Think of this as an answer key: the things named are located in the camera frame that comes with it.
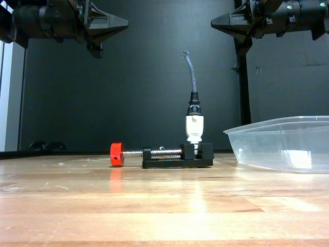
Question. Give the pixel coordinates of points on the white power receptacle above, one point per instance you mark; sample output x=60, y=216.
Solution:
x=194, y=127

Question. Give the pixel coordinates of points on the black vise with red knob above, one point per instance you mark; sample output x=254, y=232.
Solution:
x=177, y=163

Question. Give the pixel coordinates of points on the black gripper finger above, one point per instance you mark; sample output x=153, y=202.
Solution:
x=102, y=34
x=102, y=20
x=236, y=21
x=236, y=34

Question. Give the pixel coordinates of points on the grey metal window frame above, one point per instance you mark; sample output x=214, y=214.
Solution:
x=15, y=103

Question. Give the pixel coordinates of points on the black aluminium frame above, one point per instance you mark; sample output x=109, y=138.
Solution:
x=77, y=153

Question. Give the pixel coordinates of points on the black vertical post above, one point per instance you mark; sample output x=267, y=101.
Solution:
x=244, y=90

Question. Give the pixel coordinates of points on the clear plastic tub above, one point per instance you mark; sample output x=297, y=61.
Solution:
x=257, y=144

